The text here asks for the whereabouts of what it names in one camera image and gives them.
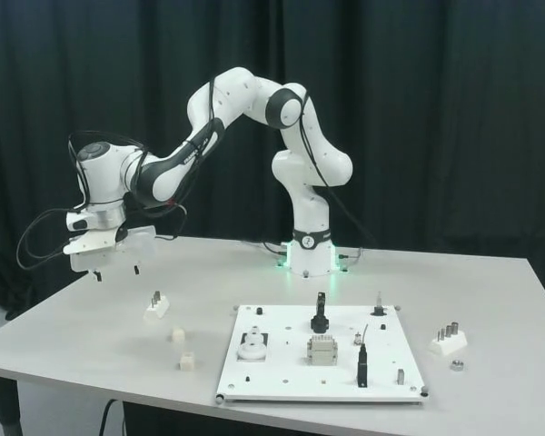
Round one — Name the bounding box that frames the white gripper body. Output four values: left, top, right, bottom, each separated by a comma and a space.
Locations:
70, 225, 158, 274

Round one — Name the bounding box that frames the white square peg holder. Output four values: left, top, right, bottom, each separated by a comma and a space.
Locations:
143, 297, 171, 325

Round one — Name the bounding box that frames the white round peg holder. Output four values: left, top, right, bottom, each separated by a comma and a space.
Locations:
427, 333, 468, 357

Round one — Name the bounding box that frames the white medium gear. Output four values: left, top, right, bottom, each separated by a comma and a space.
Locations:
243, 322, 264, 346

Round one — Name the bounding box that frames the white large gear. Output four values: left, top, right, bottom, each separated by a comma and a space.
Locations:
237, 343, 269, 363

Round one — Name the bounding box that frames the black table leg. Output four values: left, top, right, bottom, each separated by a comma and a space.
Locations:
0, 372, 17, 436

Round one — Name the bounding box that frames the white task board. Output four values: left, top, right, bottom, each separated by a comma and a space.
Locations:
214, 302, 431, 404

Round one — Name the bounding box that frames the black USB plug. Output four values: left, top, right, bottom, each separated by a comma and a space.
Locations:
355, 322, 371, 390

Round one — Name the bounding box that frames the black curtain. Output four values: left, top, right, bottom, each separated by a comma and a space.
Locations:
0, 0, 545, 322

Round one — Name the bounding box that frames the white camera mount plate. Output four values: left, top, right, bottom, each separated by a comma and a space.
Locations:
62, 228, 120, 255

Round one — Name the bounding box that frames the black wire with red tag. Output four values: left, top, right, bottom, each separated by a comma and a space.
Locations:
165, 199, 188, 240

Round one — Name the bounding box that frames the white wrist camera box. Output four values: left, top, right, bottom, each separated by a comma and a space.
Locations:
64, 211, 96, 233

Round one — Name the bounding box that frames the black base cable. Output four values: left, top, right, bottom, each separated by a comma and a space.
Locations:
243, 239, 288, 256

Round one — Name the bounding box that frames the black floor cable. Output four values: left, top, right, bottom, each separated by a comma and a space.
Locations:
98, 398, 119, 436

